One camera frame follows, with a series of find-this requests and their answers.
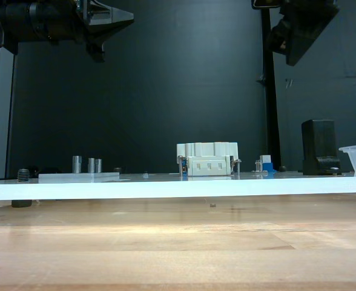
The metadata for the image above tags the white taskboard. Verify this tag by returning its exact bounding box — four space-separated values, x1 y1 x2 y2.
0 169 356 201

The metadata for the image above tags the black block holder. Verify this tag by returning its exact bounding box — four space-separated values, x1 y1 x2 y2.
301 119 341 176

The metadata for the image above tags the grey metal plate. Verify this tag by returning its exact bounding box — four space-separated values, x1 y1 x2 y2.
38 172 120 184

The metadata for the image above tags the small blue white socket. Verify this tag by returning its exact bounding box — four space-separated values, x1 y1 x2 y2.
259 154 277 176

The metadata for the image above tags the silver connector screw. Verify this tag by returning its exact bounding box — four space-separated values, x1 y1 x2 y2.
231 158 243 176

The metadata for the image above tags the beige connector housing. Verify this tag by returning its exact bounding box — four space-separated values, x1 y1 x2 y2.
176 141 243 177

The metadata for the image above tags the black rubber foot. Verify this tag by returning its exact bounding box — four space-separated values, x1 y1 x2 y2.
11 199 33 209

